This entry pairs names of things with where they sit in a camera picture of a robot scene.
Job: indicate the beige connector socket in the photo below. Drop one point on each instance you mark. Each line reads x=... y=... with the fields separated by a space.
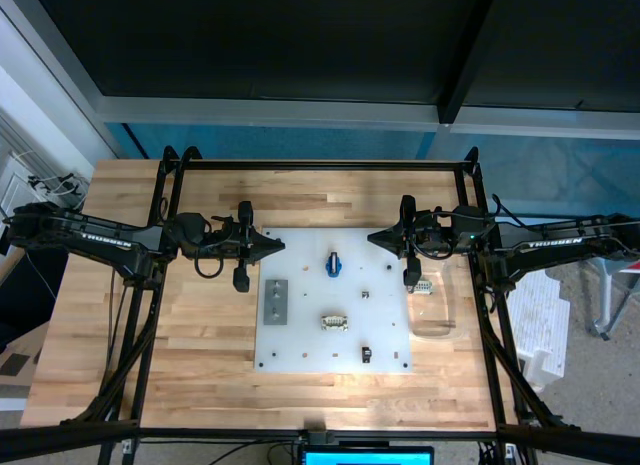
x=334 y=322

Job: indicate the white foam block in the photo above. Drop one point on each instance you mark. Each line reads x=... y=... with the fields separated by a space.
x=540 y=325

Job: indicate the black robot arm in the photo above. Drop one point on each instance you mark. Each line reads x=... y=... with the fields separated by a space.
x=555 y=244
x=100 y=237

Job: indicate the black aluminium frame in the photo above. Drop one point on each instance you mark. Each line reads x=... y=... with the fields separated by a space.
x=320 y=164

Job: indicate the black table-level camera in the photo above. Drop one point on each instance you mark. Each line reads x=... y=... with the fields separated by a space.
x=317 y=435

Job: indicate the grey metal chair legs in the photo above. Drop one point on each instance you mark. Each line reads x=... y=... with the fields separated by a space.
x=606 y=285

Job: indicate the grey metal block with posts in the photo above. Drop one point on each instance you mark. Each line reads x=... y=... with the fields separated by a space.
x=275 y=315

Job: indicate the white task board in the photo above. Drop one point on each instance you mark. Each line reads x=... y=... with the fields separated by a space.
x=300 y=330

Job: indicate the black connector housing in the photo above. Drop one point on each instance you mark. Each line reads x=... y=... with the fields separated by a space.
x=366 y=354

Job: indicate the cardboard box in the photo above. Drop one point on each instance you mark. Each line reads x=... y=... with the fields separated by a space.
x=25 y=350

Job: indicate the beige HAN10E connector insert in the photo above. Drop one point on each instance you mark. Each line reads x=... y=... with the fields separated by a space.
x=421 y=287

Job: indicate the blue clamp with white plug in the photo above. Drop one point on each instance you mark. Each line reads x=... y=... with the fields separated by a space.
x=332 y=267

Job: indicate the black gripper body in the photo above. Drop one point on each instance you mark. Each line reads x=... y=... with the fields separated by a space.
x=425 y=237
x=225 y=240

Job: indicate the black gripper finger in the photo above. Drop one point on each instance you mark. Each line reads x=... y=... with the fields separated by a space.
x=262 y=239
x=262 y=252
x=392 y=247
x=392 y=232

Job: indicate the clear plastic tub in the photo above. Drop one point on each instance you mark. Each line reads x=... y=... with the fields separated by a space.
x=432 y=333

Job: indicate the screen with blue edge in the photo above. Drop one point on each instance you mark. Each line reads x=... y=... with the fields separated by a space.
x=365 y=457

